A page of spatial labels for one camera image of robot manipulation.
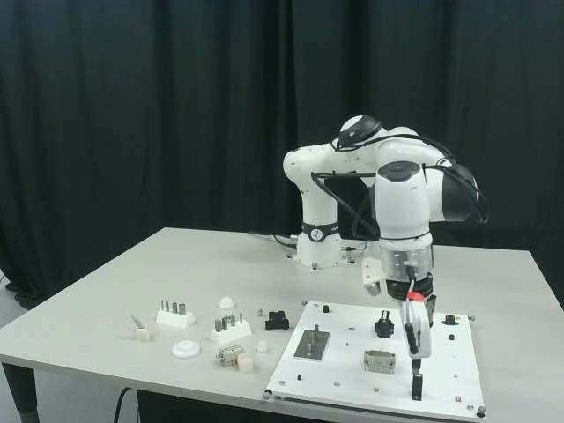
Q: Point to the beige multi-pin plug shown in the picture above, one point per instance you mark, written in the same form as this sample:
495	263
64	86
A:
224	356

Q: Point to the black round connector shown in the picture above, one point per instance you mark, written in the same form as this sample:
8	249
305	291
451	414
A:
383	328

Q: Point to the white small gear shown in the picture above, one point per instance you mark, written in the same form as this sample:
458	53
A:
261	347

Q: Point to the black table leg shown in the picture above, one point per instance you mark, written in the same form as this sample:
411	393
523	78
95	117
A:
20	392

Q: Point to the white peg holder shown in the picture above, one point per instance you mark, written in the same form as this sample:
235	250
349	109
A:
176	321
229	337

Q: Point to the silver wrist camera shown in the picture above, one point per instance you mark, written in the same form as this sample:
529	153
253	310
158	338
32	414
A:
375	288

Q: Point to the black curtain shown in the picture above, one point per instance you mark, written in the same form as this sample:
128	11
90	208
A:
132	110

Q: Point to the black D-SUB plug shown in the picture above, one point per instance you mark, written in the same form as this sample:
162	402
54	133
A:
276	322

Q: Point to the small white bolt holder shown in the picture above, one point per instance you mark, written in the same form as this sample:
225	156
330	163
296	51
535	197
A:
142	335

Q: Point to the white camera bracket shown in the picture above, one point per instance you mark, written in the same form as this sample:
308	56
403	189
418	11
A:
371	269

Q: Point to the white task board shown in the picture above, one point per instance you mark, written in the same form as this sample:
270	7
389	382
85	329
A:
343	370

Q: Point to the white cube holder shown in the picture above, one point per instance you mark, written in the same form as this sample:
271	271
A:
246	365

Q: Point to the white medium gear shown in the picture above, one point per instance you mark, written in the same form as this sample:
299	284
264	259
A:
226	305

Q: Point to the white large gear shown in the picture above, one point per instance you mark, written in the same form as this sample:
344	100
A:
185	350

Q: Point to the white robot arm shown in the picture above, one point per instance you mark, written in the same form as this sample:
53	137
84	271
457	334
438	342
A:
396	207

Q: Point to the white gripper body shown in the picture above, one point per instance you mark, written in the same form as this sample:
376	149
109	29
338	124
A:
423	335

